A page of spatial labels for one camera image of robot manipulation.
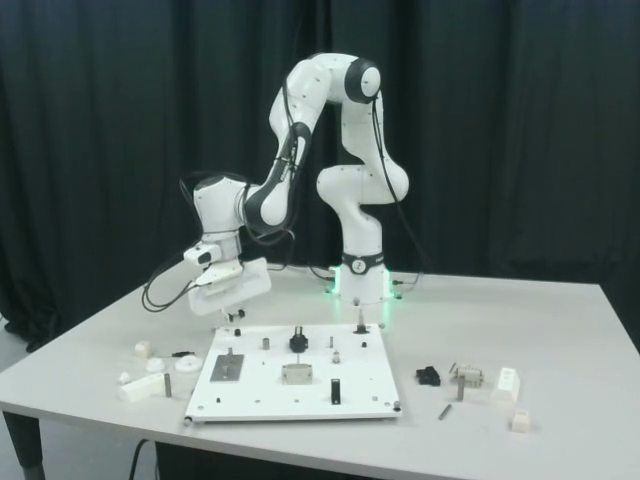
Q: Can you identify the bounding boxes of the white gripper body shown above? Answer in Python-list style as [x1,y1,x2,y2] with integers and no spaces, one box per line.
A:
[188,257,273,317]

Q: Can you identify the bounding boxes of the black waterproof plug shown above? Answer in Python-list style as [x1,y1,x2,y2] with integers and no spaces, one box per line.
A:
[288,325,310,355]

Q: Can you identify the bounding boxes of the white task board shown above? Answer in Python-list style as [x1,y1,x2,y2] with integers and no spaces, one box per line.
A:
[182,323,404,427]

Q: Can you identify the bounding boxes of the long white peg holder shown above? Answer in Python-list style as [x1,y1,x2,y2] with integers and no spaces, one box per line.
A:
[118,373,174,403]

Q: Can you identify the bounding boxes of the black D-SUB plug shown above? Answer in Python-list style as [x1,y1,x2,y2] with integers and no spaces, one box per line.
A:
[415,366,443,388]

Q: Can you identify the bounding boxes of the black curtains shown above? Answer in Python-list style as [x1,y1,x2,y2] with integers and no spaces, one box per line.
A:
[0,0,640,327]

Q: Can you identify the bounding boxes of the grey Ethernet plug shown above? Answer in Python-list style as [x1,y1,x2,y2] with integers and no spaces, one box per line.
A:
[452,365,482,386]

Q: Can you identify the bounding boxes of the dark table leg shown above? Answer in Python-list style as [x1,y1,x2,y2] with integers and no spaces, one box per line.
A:
[2,410,41,480]

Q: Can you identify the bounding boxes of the tall white plug holder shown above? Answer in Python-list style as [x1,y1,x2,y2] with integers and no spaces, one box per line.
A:
[490,367,522,403]

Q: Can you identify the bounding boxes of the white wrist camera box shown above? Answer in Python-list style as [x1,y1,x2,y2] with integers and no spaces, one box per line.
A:
[182,242,222,265]

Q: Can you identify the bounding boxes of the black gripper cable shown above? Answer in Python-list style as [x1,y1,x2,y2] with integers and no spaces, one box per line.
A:
[141,262,209,314]

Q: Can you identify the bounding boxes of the black base cable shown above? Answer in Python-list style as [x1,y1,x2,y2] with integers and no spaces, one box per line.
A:
[390,269,433,292]

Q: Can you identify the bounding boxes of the black cable under table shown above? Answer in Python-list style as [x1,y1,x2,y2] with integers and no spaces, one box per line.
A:
[130,438,153,480]

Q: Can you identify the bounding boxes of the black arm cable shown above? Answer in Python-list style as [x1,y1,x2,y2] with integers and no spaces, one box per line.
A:
[367,92,432,271]

